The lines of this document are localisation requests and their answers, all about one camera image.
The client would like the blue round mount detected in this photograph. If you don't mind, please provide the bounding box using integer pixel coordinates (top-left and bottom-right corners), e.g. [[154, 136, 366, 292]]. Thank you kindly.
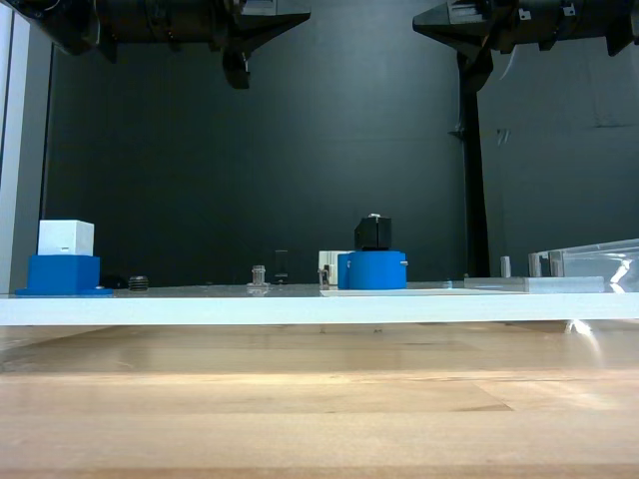
[[337, 250, 408, 291]]

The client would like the black metal connector plug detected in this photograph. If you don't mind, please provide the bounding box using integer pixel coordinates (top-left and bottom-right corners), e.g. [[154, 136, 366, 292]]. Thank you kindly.
[[353, 213, 392, 250]]

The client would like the grey metal block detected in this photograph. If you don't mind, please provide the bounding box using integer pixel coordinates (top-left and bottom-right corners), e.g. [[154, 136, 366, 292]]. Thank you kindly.
[[463, 275, 606, 294]]

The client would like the white connector housing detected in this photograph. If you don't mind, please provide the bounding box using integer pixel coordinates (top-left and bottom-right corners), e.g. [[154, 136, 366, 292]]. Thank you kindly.
[[318, 249, 345, 290]]

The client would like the white cube plug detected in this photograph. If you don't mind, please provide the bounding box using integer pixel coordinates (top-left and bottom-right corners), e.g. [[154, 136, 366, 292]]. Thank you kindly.
[[38, 219, 96, 257]]

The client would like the white task board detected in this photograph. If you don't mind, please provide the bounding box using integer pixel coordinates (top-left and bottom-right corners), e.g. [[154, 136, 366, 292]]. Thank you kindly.
[[0, 282, 639, 328]]

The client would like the small blue square mount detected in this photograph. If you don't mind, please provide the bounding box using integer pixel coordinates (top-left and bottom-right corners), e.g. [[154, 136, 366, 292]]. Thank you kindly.
[[14, 254, 114, 297]]

